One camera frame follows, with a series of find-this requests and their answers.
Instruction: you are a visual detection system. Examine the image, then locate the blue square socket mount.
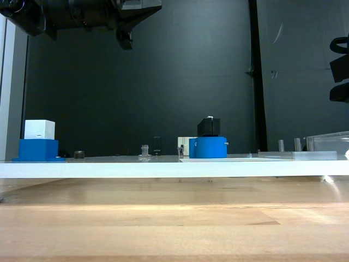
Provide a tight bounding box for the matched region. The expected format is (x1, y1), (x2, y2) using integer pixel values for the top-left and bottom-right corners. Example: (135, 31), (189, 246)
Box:
(11, 138), (66, 162)

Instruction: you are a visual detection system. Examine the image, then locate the black block with silver pin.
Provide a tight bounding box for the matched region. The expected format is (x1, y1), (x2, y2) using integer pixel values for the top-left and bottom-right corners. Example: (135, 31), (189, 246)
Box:
(197, 116), (221, 137)

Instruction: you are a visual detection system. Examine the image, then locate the clear plastic tub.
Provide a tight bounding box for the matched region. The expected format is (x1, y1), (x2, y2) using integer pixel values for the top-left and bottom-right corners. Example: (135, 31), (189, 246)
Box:
(305, 131), (349, 158)

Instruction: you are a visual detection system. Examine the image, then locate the grey metal peg block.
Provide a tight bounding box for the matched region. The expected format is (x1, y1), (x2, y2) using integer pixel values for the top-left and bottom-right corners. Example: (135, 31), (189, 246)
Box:
(257, 151), (338, 160)

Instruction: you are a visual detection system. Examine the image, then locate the small clear threaded fitting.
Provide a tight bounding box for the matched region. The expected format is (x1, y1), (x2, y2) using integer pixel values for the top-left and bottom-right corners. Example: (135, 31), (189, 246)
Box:
(138, 144), (152, 161)

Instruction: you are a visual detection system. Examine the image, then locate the beige connector housing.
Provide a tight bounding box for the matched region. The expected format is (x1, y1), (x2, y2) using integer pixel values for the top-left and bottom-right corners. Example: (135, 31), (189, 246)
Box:
(177, 136), (191, 158)

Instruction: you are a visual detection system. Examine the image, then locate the black aluminium frame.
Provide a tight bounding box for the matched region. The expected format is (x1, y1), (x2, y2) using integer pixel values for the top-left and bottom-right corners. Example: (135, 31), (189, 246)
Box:
(246, 0), (268, 152)

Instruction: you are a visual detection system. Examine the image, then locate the white task board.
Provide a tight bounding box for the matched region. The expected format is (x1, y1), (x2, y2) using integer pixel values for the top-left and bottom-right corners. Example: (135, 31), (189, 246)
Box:
(0, 154), (349, 180)

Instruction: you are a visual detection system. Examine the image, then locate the blue round clamp mount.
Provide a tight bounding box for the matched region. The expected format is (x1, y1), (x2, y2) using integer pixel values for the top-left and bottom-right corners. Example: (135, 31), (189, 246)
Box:
(189, 135), (229, 159)

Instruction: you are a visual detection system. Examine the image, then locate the white cube connector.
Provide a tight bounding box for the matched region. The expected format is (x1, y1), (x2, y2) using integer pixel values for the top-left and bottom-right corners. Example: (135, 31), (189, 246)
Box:
(24, 119), (56, 140)

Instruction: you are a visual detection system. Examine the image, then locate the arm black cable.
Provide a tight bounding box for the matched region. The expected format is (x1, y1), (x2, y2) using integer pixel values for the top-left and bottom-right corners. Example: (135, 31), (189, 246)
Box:
(329, 35), (349, 55)

